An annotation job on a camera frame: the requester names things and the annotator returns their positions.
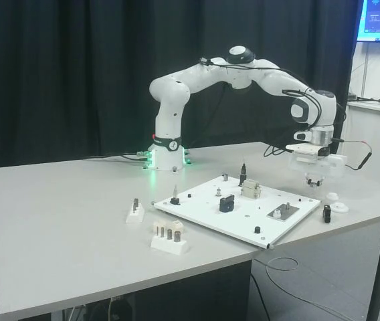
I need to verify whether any grey upright plug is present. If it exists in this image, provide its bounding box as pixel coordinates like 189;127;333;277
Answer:
170;182;182;206

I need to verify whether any grey floor cable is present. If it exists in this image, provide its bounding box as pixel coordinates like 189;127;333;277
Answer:
264;256;370;321

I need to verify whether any black floor cable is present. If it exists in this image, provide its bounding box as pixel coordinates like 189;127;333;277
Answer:
250;263;278;321

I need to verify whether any black curtain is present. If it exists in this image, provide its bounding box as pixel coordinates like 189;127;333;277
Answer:
0;0;367;295

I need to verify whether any white cabinet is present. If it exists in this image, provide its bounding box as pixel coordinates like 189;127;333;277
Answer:
339;96;380;194

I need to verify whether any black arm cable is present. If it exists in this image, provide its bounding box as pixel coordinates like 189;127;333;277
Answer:
198;57;349;158

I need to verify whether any beige waterproof plug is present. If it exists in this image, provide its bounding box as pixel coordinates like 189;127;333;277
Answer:
241;180;262;199

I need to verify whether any black base cable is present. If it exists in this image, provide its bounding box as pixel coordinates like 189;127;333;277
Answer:
88;150;153;163

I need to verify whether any large white peg holder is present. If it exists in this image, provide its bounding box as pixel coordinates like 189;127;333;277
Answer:
150;231;190;257

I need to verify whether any silver flange ring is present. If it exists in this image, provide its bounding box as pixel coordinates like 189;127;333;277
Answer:
311;128;332;147

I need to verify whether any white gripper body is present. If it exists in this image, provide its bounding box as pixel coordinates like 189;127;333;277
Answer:
288;152;348;179

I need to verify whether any black upright plug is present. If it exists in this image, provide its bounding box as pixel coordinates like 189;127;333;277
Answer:
239;155;249;185

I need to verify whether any small white peg holder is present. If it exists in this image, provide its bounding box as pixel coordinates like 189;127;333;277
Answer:
125;200;145;224

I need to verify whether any white task board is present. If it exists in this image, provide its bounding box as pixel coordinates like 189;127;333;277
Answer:
151;173;322;250

